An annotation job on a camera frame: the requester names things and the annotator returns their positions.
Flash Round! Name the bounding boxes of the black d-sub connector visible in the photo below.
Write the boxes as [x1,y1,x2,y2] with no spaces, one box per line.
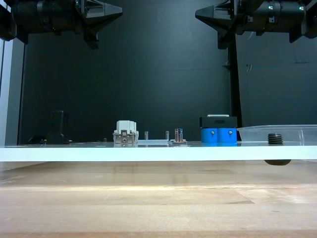
[199,114,237,129]

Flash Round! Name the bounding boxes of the grey connector housing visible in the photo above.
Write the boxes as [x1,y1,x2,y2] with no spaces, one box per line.
[112,120,139,147]

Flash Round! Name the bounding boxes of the small metal coaxial connector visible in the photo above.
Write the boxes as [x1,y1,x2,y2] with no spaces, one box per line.
[173,127,187,147]

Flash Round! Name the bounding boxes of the clear plastic container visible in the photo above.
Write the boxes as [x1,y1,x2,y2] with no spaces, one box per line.
[236,124,317,147]

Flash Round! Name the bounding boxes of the black set screw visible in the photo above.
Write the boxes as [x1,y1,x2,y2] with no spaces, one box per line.
[267,133,284,145]

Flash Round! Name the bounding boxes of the clear acrylic bar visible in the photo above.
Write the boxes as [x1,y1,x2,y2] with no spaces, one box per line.
[137,139,174,146]

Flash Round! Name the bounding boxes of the white board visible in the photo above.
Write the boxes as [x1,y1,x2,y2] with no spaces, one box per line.
[0,141,317,163]

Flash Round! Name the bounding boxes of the black rubber foot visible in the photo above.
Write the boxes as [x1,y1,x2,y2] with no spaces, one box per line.
[264,160,292,166]

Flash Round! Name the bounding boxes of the black wall post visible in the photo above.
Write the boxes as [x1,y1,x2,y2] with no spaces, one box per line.
[226,33,243,127]

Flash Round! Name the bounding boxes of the blue connector mount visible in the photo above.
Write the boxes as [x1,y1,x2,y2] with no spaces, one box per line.
[201,127,236,147]

